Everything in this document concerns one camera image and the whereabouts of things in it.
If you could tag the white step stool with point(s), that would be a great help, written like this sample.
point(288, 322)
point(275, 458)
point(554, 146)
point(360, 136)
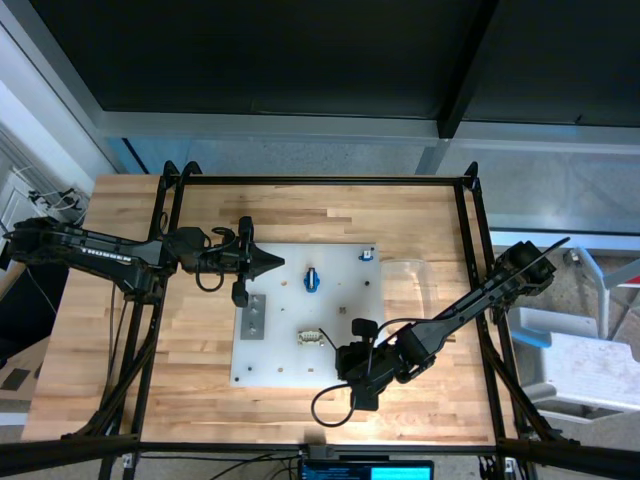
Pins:
point(585, 360)

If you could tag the silver USB connector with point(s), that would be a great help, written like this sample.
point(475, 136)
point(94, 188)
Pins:
point(311, 278)

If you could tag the beige connector housing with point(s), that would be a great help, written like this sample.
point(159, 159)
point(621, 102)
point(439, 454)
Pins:
point(312, 337)

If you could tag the cardboard box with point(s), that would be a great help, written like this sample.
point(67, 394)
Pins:
point(35, 357)

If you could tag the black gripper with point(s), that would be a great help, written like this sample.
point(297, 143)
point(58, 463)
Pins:
point(375, 365)
point(243, 260)

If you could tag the white mounting board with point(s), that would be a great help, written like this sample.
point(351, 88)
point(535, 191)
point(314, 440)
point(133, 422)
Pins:
point(290, 355)

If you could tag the pale blue metal stool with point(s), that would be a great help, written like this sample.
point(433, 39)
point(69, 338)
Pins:
point(604, 300)

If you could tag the small blue socket holder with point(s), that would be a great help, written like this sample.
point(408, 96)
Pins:
point(361, 257)

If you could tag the black aluminium table frame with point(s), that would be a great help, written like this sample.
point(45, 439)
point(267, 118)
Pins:
point(300, 181)

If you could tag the clear plastic tub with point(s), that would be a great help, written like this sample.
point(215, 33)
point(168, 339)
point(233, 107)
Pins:
point(405, 290)

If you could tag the small black table camera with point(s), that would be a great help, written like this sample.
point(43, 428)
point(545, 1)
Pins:
point(317, 451)

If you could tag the black upright backdrop post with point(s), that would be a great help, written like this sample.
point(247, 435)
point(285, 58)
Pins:
point(465, 75)

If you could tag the laptop with blue screen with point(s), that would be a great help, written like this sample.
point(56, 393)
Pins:
point(395, 472)

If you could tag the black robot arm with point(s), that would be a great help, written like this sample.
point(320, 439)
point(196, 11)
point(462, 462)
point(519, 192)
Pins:
point(105, 255)
point(450, 315)

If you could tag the grey aluminium plate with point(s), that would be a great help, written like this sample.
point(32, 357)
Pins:
point(261, 320)

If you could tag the blue USB hub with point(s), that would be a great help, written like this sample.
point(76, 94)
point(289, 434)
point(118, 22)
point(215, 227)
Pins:
point(305, 286)

